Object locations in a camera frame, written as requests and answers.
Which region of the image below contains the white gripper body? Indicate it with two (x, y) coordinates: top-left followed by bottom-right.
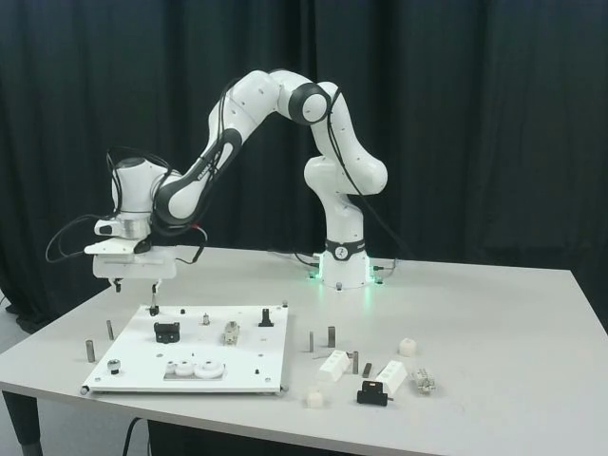
(91, 254), (179, 282)

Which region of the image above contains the flat white mounting plate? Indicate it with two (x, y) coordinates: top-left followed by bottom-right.
(84, 237), (159, 258)

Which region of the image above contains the black D-SUB plug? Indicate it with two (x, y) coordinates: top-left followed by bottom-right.
(152, 321), (182, 345)
(355, 379), (389, 406)

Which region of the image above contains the white task board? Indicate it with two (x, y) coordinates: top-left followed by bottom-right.
(80, 303), (293, 396)

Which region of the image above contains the white large gear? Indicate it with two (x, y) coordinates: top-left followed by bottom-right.
(193, 360), (223, 381)

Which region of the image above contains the black table leg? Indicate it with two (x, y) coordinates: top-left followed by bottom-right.
(0, 390), (37, 456)

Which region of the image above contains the long white holder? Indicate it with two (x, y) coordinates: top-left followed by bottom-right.
(313, 350), (354, 383)
(374, 359), (409, 396)

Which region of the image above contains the black curtain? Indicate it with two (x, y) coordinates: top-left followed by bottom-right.
(0, 0), (608, 333)

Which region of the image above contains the silver wrist ring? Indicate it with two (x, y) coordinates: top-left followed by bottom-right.
(116, 216), (149, 241)

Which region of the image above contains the thin black rod on wire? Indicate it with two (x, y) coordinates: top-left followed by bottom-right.
(172, 223), (209, 265)

